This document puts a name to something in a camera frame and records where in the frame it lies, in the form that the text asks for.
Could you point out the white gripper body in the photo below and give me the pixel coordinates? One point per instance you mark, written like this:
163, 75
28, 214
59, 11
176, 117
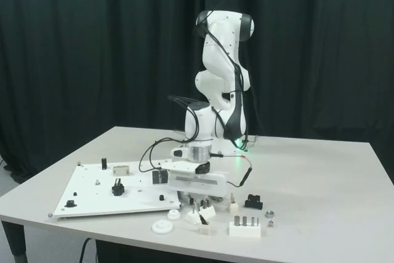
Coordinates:
200, 187

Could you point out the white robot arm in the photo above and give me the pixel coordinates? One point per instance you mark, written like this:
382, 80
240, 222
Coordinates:
215, 44

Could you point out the white large gear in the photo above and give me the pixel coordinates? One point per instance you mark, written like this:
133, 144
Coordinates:
160, 229

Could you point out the short metal peg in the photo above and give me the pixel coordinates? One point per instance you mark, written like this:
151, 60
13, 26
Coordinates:
203, 205
209, 205

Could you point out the grey multi-pin connector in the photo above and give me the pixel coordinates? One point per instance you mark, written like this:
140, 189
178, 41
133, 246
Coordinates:
219, 198

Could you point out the flat white mounting plate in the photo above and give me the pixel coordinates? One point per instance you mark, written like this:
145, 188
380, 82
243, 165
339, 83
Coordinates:
181, 167

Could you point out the small white peg holder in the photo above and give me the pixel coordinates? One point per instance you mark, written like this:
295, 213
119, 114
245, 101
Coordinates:
192, 219
207, 213

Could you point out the dark slim plug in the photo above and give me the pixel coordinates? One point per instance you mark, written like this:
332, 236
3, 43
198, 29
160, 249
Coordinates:
232, 199

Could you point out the small white plug holder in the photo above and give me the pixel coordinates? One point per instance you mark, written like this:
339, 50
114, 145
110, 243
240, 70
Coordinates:
205, 230
233, 208

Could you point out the thick metal peg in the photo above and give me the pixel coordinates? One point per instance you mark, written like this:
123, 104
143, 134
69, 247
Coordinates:
245, 220
238, 220

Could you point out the black D-SUB plug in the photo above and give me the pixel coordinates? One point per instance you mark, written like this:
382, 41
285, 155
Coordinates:
254, 203

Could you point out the long white peg holder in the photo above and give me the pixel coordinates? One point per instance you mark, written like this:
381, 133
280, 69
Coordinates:
244, 231

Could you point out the black controller box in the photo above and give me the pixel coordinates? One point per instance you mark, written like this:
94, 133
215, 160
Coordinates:
154, 253

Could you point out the white task board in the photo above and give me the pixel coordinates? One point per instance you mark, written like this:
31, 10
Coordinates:
92, 195

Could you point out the black curtain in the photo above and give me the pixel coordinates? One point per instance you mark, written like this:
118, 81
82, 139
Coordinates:
92, 44

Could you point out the black table leg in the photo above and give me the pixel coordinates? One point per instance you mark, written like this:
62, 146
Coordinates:
13, 244

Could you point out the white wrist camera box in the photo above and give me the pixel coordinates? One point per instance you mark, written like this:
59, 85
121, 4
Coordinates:
179, 152

